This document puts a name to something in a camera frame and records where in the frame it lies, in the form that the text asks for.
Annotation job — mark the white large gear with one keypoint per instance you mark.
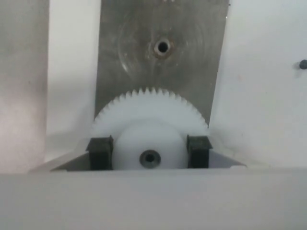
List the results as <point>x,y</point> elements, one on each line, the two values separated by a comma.
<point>148,119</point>

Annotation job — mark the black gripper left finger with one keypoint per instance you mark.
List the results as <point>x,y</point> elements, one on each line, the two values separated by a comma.
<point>99,154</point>

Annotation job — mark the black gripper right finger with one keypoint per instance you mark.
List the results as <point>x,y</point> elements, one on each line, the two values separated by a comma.
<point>198,153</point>

